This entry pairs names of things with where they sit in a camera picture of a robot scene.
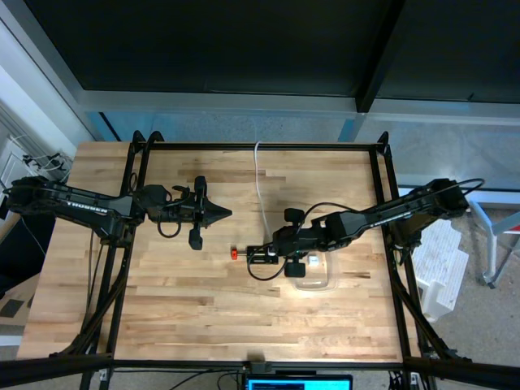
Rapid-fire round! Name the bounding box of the clear plastic tub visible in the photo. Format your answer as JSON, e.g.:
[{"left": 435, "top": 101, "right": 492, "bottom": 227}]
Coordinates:
[{"left": 290, "top": 243, "right": 340, "bottom": 293}]

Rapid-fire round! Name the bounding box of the grey metal stand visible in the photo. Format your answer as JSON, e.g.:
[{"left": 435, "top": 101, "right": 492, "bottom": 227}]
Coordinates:
[{"left": 470, "top": 198, "right": 520, "bottom": 290}]

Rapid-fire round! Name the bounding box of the cardboard box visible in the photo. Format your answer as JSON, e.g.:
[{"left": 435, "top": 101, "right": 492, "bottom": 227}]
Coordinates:
[{"left": 0, "top": 272, "right": 41, "bottom": 326}]

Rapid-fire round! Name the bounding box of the black table frame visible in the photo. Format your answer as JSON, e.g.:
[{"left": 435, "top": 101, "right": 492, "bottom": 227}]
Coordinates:
[{"left": 0, "top": 129, "right": 520, "bottom": 390}]

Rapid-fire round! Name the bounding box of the white receptacle cable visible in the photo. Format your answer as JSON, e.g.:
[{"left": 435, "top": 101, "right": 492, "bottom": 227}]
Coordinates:
[{"left": 253, "top": 140, "right": 273, "bottom": 241}]

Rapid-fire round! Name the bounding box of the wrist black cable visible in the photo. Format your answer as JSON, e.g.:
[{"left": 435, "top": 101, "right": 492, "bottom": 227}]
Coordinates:
[{"left": 303, "top": 201, "right": 353, "bottom": 223}]

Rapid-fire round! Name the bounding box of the laptop screen blue edge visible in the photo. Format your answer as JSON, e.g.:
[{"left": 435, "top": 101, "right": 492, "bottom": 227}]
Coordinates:
[{"left": 242, "top": 373, "right": 354, "bottom": 390}]

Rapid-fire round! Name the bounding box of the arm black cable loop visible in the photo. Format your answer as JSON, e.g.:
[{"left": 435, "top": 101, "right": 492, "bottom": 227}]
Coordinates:
[{"left": 156, "top": 217, "right": 182, "bottom": 240}]

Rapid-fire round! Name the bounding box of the black vise orange knob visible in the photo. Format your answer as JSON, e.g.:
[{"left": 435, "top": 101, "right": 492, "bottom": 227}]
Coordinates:
[{"left": 230, "top": 245, "right": 281, "bottom": 266}]

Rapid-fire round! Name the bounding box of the gripper black cable loop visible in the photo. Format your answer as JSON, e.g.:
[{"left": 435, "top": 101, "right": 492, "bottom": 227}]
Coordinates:
[{"left": 246, "top": 250, "right": 294, "bottom": 283}]

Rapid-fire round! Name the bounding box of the black upright beam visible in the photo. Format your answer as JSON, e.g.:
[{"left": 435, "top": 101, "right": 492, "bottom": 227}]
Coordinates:
[{"left": 355, "top": 0, "right": 407, "bottom": 114}]

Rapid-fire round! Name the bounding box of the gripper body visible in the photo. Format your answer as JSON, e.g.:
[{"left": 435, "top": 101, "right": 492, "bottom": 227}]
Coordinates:
[
  {"left": 177, "top": 175, "right": 207, "bottom": 250},
  {"left": 279, "top": 207, "right": 316, "bottom": 280}
]

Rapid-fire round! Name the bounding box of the small black camera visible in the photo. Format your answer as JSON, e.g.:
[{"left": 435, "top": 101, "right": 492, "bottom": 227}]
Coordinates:
[{"left": 248, "top": 353, "right": 272, "bottom": 374}]

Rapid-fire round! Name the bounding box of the white step stool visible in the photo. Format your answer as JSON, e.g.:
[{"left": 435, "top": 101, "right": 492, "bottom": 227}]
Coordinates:
[{"left": 410, "top": 229, "right": 471, "bottom": 325}]

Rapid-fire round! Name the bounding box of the black white cable bundle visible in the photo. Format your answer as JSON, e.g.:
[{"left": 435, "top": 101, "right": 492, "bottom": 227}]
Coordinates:
[{"left": 20, "top": 150, "right": 69, "bottom": 172}]

